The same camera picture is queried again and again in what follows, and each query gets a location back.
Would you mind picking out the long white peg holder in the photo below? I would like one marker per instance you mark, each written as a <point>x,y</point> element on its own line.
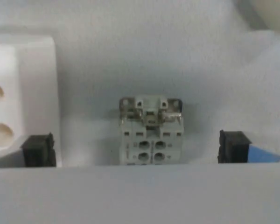
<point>35,81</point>

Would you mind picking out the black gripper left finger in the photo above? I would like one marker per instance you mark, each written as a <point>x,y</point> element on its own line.
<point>38,150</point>

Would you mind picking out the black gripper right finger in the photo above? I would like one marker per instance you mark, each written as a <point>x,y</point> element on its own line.
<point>233,147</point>

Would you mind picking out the grey waterproof plug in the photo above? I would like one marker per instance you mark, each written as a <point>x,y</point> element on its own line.
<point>151,142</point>

